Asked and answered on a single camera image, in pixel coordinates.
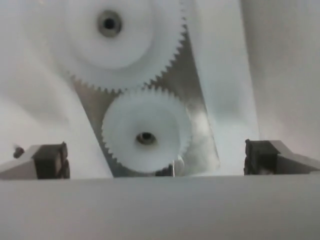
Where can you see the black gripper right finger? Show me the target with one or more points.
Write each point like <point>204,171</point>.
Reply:
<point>261,157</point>

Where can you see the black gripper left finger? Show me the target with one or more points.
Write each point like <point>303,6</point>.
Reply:
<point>50,161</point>

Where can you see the white medium gear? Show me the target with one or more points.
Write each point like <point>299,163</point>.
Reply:
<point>146,117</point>

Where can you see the white large gear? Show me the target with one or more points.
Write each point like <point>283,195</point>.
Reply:
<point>105,50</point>

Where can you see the white task board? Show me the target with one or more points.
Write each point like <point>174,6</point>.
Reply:
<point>275,75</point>

